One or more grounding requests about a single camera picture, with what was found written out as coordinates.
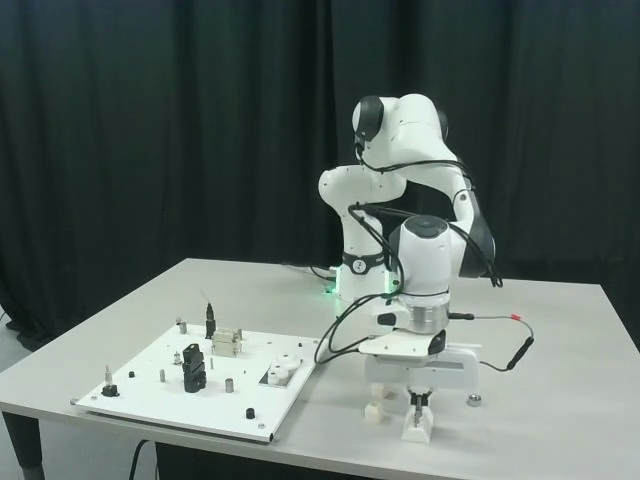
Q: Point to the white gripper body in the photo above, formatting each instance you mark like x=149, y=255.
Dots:
x=450, y=375

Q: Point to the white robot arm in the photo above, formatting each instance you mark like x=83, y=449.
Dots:
x=425, y=260

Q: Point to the wide metal round peg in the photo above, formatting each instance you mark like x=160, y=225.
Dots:
x=474, y=400

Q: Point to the white peg holder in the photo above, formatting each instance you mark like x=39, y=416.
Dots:
x=417, y=435

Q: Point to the small white holder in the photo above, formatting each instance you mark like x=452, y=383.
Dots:
x=374, y=414

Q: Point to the white medium gear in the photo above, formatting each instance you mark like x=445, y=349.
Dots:
x=275, y=376

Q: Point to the beige waterproof plug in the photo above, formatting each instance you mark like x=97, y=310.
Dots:
x=227, y=345

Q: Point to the black D-SUB plug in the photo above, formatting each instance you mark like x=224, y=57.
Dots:
x=194, y=375

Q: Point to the white task board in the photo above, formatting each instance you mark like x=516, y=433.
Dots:
x=150, y=405

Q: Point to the silver plug with black base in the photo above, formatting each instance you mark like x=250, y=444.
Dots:
x=109, y=389

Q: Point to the black curtain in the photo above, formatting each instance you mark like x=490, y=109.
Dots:
x=150, y=125

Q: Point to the black table leg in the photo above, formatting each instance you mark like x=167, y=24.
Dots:
x=22, y=450

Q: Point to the flat white mount plate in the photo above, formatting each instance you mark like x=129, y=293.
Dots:
x=395, y=345

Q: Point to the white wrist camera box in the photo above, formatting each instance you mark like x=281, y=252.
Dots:
x=387, y=320

